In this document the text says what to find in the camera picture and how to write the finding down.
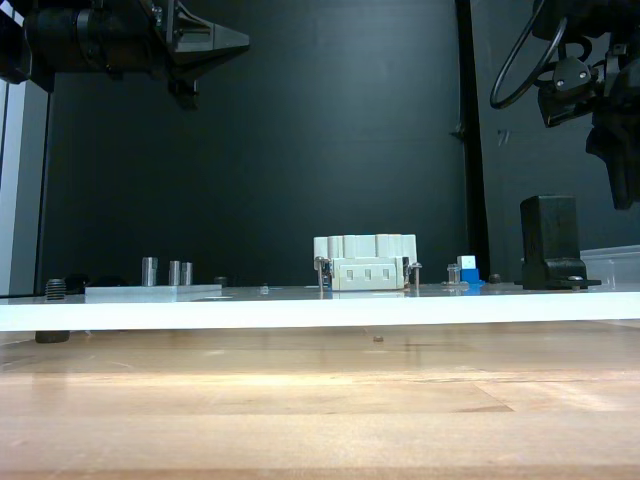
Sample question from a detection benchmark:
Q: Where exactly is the silver connector screw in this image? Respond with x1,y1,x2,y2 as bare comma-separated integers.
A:
407,260,424,298
314,255,330,299

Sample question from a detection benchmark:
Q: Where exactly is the clear plastic tub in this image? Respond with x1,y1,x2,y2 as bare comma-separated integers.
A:
579,243,640,292

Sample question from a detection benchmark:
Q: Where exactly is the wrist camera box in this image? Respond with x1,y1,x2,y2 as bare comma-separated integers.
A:
536,55,603,130

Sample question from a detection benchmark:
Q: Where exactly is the beige connector housing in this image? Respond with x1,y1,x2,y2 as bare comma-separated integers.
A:
313,233,419,293

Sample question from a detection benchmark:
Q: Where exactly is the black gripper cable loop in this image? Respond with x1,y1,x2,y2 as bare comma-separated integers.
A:
489,0,569,110

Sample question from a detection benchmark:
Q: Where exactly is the white taskboard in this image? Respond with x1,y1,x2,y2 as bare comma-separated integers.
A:
0,282,640,334

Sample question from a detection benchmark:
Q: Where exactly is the black socket block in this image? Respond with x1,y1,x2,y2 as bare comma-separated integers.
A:
519,194,603,292

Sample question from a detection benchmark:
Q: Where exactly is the small blue socket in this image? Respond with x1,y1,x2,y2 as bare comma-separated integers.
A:
459,268,486,297

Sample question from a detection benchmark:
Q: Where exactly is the grey metal plate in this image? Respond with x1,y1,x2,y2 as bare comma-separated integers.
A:
83,283,224,304

